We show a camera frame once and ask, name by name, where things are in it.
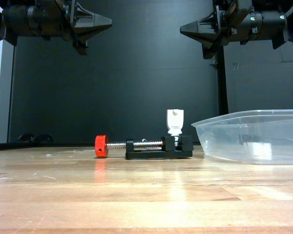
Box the black plug with braided cable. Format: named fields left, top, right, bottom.
left=238, top=133, right=293, bottom=149

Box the white power receptacle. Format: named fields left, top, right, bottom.
left=165, top=109, right=185, bottom=144

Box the clear plastic container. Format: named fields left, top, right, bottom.
left=190, top=109, right=293, bottom=166

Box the black rounded foot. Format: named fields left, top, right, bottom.
left=31, top=133, right=55, bottom=143
left=16, top=132, right=35, bottom=143

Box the black clamp with red knob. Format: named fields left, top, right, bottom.
left=95, top=134, right=194, bottom=161

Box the black frame post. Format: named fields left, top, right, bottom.
left=210, top=45, right=230, bottom=117

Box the black frame rail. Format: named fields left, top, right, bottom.
left=0, top=142, right=96, bottom=151

